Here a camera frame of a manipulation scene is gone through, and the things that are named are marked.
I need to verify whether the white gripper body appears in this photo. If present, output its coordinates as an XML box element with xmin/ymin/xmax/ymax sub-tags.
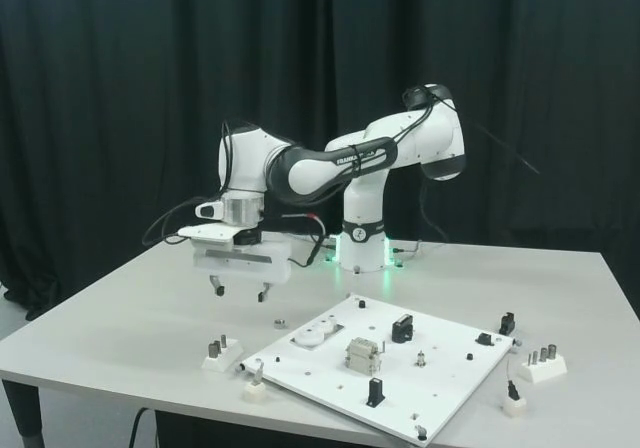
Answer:
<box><xmin>193</xmin><ymin>231</ymin><xmax>293</xmax><ymax>288</ymax></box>

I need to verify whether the white square peg holder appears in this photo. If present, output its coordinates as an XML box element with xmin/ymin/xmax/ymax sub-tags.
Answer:
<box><xmin>201</xmin><ymin>349</ymin><xmax>245</xmax><ymax>374</ymax></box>

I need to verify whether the white round peg holder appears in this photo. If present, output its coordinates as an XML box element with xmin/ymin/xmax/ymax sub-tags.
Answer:
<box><xmin>515</xmin><ymin>354</ymin><xmax>569</xmax><ymax>384</ymax></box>

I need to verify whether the flat white mounting plate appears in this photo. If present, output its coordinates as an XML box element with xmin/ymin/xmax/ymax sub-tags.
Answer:
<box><xmin>177</xmin><ymin>223</ymin><xmax>237</xmax><ymax>244</ymax></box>

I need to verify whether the white large gear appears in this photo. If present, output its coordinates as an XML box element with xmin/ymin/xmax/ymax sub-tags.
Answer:
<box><xmin>292</xmin><ymin>330</ymin><xmax>324</xmax><ymax>352</ymax></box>

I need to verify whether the beige multi-pin connector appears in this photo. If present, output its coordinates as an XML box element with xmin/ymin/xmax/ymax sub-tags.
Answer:
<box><xmin>346</xmin><ymin>337</ymin><xmax>386</xmax><ymax>377</ymax></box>

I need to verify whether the black connector block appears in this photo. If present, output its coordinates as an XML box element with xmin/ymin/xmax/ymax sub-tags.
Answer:
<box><xmin>391</xmin><ymin>317</ymin><xmax>414</xmax><ymax>345</ymax></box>

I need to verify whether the tall black socket block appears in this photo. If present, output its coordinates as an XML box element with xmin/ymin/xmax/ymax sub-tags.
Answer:
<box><xmin>367</xmin><ymin>377</ymin><xmax>386</xmax><ymax>410</ymax></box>

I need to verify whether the white task board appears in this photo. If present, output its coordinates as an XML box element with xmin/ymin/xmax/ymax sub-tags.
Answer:
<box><xmin>238</xmin><ymin>292</ymin><xmax>516</xmax><ymax>442</ymax></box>

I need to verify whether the black table leg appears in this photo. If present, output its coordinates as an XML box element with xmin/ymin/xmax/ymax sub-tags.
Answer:
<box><xmin>0</xmin><ymin>379</ymin><xmax>40</xmax><ymax>448</ymax></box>

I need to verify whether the black curtain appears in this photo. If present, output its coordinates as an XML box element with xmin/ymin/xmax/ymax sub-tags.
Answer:
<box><xmin>0</xmin><ymin>0</ymin><xmax>640</xmax><ymax>319</ymax></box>

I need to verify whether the silver wrist ring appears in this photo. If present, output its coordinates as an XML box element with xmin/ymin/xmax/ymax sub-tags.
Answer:
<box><xmin>222</xmin><ymin>194</ymin><xmax>264</xmax><ymax>229</ymax></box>

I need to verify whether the small white camera box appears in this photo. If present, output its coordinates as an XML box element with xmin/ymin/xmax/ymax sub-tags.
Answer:
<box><xmin>194</xmin><ymin>199</ymin><xmax>225</xmax><ymax>220</ymax></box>

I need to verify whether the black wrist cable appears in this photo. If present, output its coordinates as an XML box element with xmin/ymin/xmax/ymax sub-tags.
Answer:
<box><xmin>141</xmin><ymin>119</ymin><xmax>236</xmax><ymax>247</ymax></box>

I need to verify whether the grey base cable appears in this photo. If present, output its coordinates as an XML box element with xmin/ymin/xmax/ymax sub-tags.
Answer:
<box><xmin>392</xmin><ymin>239</ymin><xmax>454</xmax><ymax>270</ymax></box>

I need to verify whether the black floor cable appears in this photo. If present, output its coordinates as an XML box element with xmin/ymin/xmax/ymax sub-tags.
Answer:
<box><xmin>129</xmin><ymin>406</ymin><xmax>157</xmax><ymax>448</ymax></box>

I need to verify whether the black hanging cable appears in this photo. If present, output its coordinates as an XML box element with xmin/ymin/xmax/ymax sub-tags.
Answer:
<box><xmin>418</xmin><ymin>175</ymin><xmax>441</xmax><ymax>244</ymax></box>

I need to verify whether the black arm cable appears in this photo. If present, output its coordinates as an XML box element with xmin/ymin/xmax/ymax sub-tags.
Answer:
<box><xmin>349</xmin><ymin>83</ymin><xmax>454</xmax><ymax>179</ymax></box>

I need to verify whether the black plug with short cable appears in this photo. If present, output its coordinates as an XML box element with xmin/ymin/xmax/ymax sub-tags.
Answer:
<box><xmin>504</xmin><ymin>357</ymin><xmax>522</xmax><ymax>401</ymax></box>

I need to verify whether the thin black cable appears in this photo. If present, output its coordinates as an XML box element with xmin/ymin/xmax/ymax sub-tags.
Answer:
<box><xmin>467</xmin><ymin>120</ymin><xmax>542</xmax><ymax>175</ymax></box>

